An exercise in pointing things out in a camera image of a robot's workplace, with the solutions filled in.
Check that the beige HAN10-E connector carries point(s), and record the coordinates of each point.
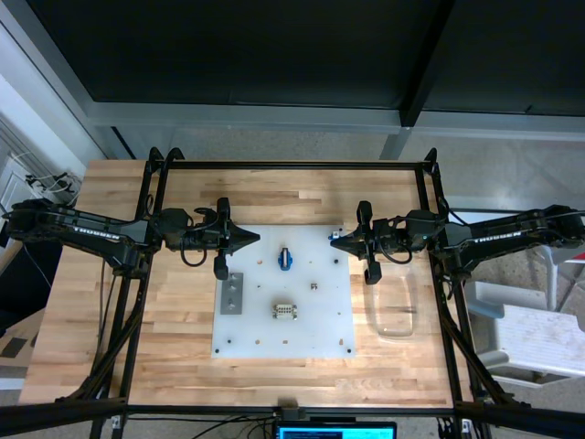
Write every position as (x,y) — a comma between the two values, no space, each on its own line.
(284,313)

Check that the black table-level camera mount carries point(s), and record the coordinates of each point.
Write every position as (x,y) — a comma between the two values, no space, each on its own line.
(289,411)

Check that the laptop screen with blue edge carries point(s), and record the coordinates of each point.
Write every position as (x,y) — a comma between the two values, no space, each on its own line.
(333,432)

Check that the grey metal chair frame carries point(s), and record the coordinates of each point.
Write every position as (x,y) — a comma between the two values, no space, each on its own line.
(553,274)

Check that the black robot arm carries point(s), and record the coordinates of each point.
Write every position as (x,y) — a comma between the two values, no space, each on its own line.
(496,238)
(91,228)

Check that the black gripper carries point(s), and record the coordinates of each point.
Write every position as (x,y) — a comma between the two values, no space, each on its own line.
(223,209)
(364,212)

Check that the grey metal plate with posts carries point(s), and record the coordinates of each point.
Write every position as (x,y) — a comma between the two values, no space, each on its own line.
(226,297)

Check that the cardboard box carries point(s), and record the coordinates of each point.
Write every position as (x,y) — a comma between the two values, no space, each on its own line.
(18,338)

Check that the white mounting board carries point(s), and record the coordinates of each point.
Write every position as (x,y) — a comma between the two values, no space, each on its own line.
(320,320)

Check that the black metal frame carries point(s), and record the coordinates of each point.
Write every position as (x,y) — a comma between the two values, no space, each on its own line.
(205,406)

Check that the blue holder with silver plug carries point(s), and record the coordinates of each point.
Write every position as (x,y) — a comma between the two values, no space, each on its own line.
(279,263)

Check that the small blue and white plug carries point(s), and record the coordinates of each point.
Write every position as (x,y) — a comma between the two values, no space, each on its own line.
(335,236)

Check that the clear plastic tub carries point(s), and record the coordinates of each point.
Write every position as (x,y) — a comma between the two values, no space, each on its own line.
(393,302)

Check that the white step stool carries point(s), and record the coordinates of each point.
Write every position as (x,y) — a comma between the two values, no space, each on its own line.
(535,338)

